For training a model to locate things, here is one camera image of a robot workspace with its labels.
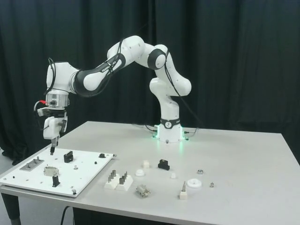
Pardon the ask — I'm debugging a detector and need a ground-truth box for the black cable under table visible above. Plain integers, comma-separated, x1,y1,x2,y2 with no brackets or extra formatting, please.
61,205,74,225

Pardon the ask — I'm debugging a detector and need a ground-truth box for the black D-SUB plug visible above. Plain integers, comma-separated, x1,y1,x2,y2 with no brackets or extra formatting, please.
157,159,171,171

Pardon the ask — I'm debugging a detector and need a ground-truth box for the white round peg holder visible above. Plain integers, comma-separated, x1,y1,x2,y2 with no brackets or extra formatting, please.
103,178,121,190

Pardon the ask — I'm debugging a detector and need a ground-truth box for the grey waterproof plug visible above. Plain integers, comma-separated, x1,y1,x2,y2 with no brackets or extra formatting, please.
135,184,151,195

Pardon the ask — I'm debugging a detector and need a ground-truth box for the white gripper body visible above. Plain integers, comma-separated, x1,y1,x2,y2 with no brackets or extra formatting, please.
43,116,60,141

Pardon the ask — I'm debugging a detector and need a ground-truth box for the white square peg holder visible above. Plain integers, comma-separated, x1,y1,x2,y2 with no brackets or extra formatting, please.
115,179,135,192

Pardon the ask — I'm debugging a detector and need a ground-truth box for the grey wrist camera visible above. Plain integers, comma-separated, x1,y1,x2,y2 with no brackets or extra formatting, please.
58,117,69,135

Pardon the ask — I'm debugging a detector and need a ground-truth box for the black curtain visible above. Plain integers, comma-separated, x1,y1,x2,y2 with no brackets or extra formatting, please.
0,0,300,165

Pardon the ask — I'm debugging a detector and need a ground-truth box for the white task board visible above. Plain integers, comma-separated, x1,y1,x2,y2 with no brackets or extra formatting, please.
0,148,118,197

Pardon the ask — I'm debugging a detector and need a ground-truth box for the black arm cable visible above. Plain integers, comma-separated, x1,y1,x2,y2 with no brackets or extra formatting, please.
46,38,125,93
163,45,200,132

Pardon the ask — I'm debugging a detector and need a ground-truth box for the black table leg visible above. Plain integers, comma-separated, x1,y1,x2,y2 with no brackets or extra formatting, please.
0,187,20,225

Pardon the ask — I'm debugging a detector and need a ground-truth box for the white large gear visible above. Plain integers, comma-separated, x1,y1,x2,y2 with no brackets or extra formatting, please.
187,178,203,189

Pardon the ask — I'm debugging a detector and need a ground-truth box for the black base cable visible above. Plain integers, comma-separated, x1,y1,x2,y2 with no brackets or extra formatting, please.
182,127,200,136
131,122,158,132

